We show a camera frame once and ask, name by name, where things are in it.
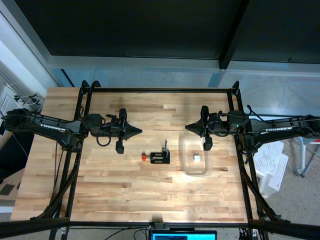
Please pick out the laptop with blue screen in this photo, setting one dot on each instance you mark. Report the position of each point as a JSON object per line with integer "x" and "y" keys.
{"x": 182, "y": 236}

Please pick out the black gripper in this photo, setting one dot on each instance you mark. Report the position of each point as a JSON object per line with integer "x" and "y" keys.
{"x": 216, "y": 129}
{"x": 110, "y": 130}

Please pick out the clear plastic tub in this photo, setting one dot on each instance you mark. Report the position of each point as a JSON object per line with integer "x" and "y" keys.
{"x": 192, "y": 170}

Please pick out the grey metal chair frame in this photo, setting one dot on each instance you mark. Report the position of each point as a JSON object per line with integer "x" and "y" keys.
{"x": 302, "y": 160}

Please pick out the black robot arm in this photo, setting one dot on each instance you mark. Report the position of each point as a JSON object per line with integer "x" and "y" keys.
{"x": 37, "y": 122}
{"x": 277, "y": 129}

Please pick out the cardboard box with black patches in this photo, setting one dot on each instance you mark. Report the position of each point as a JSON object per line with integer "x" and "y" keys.
{"x": 10, "y": 178}

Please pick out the white foam block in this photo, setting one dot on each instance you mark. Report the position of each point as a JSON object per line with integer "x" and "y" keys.
{"x": 271, "y": 170}

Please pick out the power strip with plugs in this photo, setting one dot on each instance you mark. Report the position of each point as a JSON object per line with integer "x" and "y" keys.
{"x": 27, "y": 102}

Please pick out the small white holder block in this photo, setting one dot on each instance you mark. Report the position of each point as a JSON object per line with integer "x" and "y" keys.
{"x": 197, "y": 158}

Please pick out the black vise with orange knob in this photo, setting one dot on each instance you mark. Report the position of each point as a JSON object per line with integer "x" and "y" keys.
{"x": 160, "y": 159}

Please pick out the black metal frame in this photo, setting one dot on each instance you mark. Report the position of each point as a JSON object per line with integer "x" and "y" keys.
{"x": 37, "y": 227}

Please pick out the black table-level camera mount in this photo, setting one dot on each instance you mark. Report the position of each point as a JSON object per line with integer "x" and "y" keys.
{"x": 158, "y": 225}

